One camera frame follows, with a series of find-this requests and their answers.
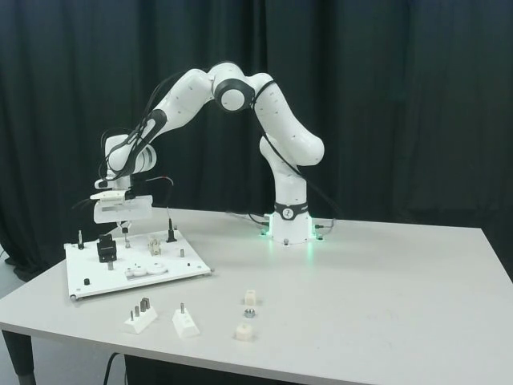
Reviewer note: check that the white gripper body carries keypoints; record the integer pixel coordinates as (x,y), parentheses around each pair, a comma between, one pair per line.
(124,208)

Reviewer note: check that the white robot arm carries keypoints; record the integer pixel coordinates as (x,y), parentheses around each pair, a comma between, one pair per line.
(280,116)

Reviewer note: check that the white round peg holder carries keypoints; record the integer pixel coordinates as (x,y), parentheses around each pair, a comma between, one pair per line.
(185,325)

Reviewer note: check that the black curtain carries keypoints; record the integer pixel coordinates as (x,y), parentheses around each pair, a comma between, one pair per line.
(401,80)

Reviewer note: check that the white task board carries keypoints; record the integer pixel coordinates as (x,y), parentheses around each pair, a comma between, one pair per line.
(104,280)

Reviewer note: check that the black table leg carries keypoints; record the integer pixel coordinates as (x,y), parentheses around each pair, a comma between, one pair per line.
(18,361)

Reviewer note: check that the black D-SUB plug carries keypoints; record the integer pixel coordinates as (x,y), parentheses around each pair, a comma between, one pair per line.
(107,250)

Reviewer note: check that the round metal nut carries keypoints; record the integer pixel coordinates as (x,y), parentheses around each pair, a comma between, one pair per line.
(249,314)

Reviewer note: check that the small white wrist camera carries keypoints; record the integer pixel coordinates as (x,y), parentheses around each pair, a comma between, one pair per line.
(103,184)

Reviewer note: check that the large metal square peg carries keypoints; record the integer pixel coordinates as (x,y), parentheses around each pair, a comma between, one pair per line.
(144,304)

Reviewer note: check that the white square peg holder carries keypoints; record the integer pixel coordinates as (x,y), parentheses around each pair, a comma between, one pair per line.
(140,325)

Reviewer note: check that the white medium gear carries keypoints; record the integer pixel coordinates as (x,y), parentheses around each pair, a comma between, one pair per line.
(139,273)

